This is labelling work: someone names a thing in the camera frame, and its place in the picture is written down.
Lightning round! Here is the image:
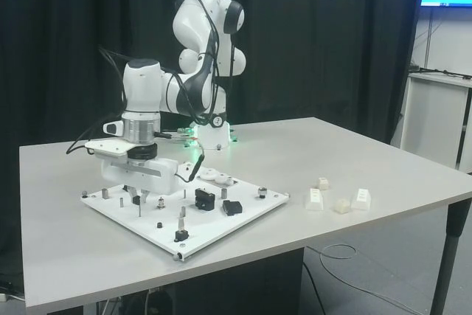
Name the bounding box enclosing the grey plug on black base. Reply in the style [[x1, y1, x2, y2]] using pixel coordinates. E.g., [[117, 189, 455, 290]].
[[173, 215, 190, 245]]

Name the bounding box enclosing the black angular plug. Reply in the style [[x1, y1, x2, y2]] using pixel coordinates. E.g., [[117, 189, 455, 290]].
[[221, 199, 243, 217]]

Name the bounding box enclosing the black D-SUB plug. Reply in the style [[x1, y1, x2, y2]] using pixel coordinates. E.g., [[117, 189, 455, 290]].
[[194, 188, 215, 210]]

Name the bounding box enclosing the thin black rod on wire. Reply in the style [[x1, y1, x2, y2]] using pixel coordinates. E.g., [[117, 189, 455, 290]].
[[154, 130, 206, 183]]

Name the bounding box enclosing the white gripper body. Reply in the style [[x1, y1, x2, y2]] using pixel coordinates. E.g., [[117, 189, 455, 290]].
[[101, 156, 181, 196]]

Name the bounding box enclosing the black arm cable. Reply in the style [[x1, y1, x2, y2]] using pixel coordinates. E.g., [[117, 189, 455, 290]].
[[65, 45, 128, 156], [190, 0, 237, 80]]

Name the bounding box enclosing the white task board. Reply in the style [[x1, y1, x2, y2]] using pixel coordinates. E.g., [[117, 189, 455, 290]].
[[80, 161, 292, 261]]

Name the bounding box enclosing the white cabinet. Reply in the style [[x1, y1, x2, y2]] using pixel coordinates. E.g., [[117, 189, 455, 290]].
[[400, 71, 472, 175]]

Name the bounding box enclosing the white medium gear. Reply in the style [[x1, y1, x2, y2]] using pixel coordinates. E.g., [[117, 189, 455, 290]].
[[198, 167, 218, 182]]

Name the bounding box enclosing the white round-hole peg holder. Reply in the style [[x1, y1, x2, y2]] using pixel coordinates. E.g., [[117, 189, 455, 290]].
[[350, 188, 372, 212]]

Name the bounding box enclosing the grey floor cable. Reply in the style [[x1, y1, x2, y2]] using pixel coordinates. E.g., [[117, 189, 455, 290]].
[[317, 243, 373, 315]]

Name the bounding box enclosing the white square-hole peg holder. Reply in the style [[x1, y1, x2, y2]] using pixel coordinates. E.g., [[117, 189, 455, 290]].
[[304, 188, 325, 212]]

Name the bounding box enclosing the black curtain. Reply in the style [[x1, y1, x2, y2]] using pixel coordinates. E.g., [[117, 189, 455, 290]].
[[0, 0, 425, 294]]

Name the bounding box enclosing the black floor cable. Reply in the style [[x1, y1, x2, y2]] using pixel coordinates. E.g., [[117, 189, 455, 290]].
[[302, 263, 325, 315]]

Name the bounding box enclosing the black table leg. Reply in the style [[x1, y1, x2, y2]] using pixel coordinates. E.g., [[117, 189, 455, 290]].
[[430, 202, 468, 315]]

